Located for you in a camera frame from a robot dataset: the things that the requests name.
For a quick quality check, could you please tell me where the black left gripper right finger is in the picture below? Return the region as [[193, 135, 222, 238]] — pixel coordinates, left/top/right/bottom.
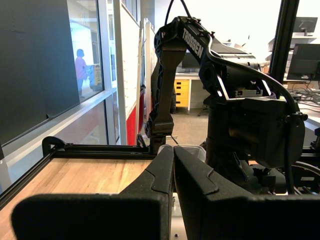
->
[[174, 146, 320, 240]]

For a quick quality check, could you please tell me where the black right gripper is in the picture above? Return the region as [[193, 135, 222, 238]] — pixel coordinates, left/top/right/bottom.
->
[[207, 139, 253, 196]]

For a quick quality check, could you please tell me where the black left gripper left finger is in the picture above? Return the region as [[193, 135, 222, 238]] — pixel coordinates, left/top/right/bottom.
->
[[11, 146, 175, 240]]

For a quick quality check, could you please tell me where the clear plastic tub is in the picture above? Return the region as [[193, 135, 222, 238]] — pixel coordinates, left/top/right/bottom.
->
[[157, 144, 207, 163]]

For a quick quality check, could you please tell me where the black office chair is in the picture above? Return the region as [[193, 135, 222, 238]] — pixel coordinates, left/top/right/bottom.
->
[[198, 96, 212, 117]]

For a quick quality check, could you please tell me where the yellow drawer cabinet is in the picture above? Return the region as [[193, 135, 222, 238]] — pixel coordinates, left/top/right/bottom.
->
[[174, 79, 190, 108]]

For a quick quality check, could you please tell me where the white office desk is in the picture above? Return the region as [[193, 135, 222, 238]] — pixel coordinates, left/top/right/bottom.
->
[[174, 71, 210, 111]]

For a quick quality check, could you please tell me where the black computer monitor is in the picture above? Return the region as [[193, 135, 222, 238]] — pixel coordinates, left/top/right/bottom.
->
[[286, 43, 320, 81], [181, 51, 201, 70], [292, 16, 319, 36]]

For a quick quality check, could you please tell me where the white partition panel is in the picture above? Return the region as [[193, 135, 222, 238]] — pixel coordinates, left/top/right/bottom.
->
[[113, 0, 141, 146]]

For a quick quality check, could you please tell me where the person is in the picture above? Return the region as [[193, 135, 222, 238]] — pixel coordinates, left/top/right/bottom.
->
[[74, 48, 88, 98]]

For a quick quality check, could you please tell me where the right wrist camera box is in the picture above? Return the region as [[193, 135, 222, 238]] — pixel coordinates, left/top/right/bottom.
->
[[249, 164, 287, 195]]

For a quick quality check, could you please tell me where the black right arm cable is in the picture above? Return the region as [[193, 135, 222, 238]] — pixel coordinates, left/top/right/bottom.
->
[[204, 32, 300, 195]]

